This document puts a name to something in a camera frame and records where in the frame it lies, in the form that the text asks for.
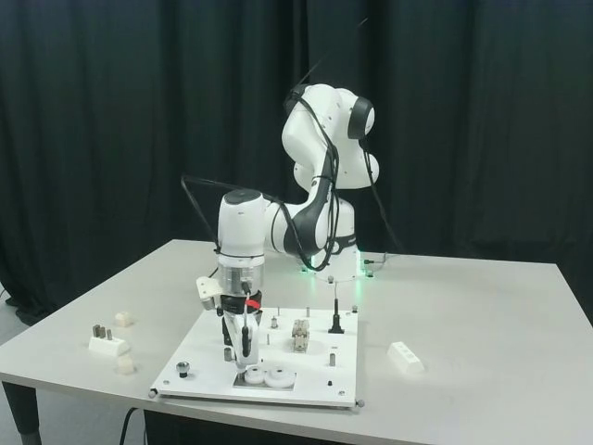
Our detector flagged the thin black rod with wire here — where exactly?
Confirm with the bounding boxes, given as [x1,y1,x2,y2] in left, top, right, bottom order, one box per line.
[239,283,261,359]

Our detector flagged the white task board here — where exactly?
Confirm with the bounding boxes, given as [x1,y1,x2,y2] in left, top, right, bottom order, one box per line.
[148,305,365,409]

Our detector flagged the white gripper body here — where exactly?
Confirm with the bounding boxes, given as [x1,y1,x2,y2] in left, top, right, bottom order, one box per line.
[222,312,262,365]

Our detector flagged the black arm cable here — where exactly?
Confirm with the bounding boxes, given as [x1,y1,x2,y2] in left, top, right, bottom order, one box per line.
[284,18,372,273]

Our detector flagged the flat white mount plate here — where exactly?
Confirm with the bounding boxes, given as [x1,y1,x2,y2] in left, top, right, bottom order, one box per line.
[196,275,221,300]

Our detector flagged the thin rod on black base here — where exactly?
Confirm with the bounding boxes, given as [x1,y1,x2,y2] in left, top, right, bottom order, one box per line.
[327,286,346,336]

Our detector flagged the white empty peg holder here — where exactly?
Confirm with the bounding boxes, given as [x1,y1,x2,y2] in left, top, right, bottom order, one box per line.
[385,341,425,374]

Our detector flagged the black curtain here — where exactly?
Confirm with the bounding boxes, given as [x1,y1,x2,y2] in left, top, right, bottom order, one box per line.
[0,0,593,307]

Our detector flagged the white large gear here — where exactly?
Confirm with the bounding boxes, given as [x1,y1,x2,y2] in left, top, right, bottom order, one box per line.
[263,364,297,389]

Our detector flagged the black table leg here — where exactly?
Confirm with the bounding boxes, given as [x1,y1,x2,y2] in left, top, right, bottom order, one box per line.
[0,380,39,445]

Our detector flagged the silver wrist ring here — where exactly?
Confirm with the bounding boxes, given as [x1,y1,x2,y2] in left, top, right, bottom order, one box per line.
[218,263,266,296]

